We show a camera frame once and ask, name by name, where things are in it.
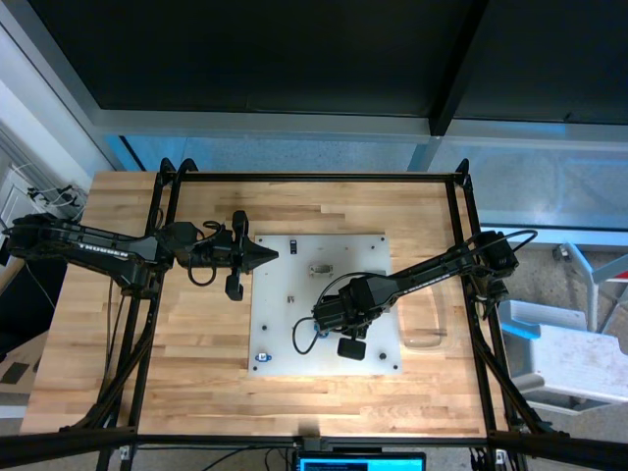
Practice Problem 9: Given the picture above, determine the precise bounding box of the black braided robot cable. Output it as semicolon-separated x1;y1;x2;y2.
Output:
187;264;218;288

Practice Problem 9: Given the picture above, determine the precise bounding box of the black and white cable bundle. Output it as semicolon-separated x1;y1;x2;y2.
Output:
26;183;88;212

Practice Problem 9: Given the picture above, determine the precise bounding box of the black aluminium frame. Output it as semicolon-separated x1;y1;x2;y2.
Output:
0;156;628;471

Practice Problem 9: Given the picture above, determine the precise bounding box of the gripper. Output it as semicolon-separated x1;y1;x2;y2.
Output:
213;210;280;301
312;292;379;362

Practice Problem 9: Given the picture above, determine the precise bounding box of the clear plastic tub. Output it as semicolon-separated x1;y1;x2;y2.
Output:
395;282;450;352

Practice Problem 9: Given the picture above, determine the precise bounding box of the grey metal stand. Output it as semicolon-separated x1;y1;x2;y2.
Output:
553;241;628;335

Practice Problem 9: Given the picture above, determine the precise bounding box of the white taskboard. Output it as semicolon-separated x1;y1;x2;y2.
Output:
247;234;404;378

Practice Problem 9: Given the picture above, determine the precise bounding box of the laptop screen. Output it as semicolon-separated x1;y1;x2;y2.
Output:
292;450;427;471

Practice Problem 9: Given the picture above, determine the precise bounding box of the white plastic step stool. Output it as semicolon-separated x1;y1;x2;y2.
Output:
498;297;628;418

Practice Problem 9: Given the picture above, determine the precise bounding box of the brown cardboard sheet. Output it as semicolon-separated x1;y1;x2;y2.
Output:
0;332;51;394

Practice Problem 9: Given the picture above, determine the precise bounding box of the grey metal cylinder holder block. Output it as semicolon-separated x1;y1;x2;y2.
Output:
363;269;393;315

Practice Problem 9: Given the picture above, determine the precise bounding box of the black camera bracket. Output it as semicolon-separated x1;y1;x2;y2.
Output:
298;426;323;450

